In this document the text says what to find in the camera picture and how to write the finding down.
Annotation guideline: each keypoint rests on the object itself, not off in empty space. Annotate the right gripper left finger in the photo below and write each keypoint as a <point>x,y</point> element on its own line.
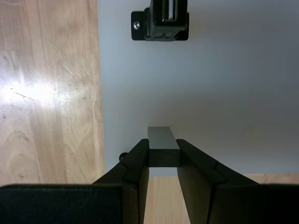
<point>135,175</point>

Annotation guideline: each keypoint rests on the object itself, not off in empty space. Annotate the silver holder screw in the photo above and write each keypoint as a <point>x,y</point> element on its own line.
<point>137,25</point>

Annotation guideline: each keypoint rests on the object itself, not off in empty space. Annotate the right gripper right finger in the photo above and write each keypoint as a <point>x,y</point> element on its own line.
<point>196,175</point>

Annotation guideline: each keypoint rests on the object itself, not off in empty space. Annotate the black corner screw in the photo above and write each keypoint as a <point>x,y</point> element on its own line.
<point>122,156</point>

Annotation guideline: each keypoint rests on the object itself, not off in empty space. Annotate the wide grey metal bar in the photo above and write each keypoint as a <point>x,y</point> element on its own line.
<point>163,144</point>

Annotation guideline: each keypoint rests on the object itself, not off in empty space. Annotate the black plastic holder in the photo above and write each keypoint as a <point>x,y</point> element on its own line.
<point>161,28</point>

